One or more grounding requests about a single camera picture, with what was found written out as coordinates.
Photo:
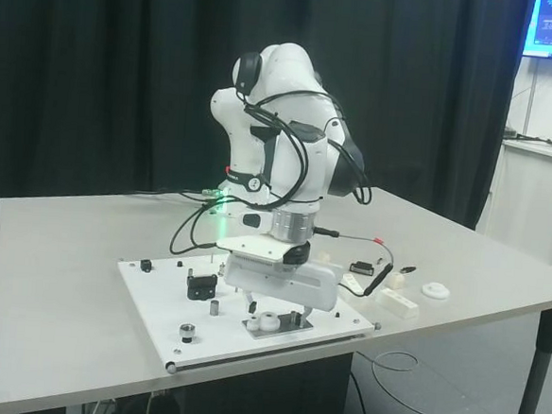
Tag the black curtains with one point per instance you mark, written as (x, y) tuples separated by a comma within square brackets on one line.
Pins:
[(78, 60)]

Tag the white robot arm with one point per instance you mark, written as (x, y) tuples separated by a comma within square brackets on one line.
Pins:
[(288, 170)]

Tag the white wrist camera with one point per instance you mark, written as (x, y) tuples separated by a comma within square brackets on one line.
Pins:
[(253, 220)]

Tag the metal BNC plug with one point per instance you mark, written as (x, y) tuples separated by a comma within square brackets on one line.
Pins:
[(186, 334)]

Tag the black D-SUB plug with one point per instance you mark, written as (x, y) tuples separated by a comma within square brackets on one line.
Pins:
[(363, 268)]

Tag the long white peg holder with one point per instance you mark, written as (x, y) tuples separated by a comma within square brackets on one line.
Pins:
[(397, 303), (351, 282)]

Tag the black waterproof plug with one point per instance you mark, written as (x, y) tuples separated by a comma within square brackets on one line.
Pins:
[(145, 265)]

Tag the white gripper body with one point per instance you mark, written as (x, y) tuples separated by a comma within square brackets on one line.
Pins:
[(299, 286)]

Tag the large metal round peg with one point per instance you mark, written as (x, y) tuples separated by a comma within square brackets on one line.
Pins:
[(214, 307)]

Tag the metal bolt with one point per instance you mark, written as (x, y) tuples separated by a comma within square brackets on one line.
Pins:
[(223, 269)]

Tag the flat white mounting plate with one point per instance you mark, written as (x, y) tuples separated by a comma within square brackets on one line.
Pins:
[(254, 247)]

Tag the grey table leg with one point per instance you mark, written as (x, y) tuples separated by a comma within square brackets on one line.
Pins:
[(536, 377)]

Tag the white large gear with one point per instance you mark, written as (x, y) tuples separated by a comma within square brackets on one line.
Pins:
[(436, 290)]

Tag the white cabinet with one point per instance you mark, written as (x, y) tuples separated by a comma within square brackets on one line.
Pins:
[(537, 197)]

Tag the white small gear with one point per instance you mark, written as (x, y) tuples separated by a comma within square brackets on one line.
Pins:
[(252, 325)]

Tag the white task board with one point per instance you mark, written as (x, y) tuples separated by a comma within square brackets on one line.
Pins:
[(164, 313)]

